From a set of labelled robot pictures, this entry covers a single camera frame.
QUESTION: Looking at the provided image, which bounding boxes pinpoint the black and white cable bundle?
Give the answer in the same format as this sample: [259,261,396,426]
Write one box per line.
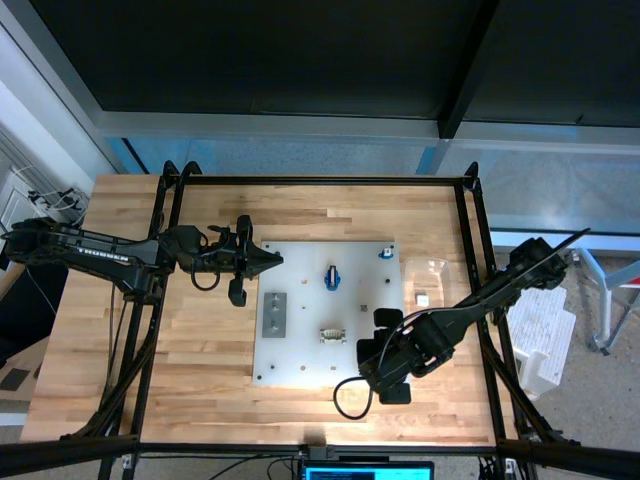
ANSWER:
[24,185,91,215]

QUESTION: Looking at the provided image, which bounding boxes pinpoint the white task board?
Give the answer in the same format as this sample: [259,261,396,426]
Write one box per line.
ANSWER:
[252,241,412,387]

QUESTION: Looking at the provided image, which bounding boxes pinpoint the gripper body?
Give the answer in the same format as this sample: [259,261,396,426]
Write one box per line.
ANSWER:
[373,308,413,406]
[198,214,257,308]

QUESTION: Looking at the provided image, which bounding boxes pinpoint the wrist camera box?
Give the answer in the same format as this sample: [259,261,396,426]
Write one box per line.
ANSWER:
[356,338,384,377]

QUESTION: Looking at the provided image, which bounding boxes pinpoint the small black camera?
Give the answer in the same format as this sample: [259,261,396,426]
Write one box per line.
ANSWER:
[304,432,330,459]

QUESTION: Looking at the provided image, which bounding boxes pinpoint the black aluminium frame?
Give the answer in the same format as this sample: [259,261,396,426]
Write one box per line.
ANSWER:
[0,159,640,480]

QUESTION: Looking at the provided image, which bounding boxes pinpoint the black vertical post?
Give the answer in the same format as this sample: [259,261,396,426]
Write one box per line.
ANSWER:
[438,0,501,139]

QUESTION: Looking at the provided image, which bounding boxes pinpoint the laptop screen with blue edge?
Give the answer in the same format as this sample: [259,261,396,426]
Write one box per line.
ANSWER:
[298,460,435,480]

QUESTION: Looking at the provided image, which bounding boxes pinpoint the brown cardboard box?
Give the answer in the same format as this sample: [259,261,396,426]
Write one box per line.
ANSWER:
[0,333,51,401]

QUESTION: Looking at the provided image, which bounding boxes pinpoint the beige multi-pin connector housing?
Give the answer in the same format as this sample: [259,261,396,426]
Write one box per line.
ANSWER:
[319,327,350,347]

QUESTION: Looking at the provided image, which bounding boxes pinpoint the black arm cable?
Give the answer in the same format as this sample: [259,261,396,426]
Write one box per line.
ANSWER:
[333,373,375,421]
[191,259,222,292]

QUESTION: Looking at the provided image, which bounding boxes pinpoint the grey metal plate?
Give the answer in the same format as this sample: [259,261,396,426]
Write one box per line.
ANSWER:
[262,291,290,340]

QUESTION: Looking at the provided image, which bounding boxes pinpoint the clear plastic tub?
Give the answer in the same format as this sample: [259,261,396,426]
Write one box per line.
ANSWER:
[403,257,450,321]

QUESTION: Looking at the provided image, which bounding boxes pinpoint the grey metal stand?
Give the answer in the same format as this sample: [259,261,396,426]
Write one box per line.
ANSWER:
[572,247,640,357]

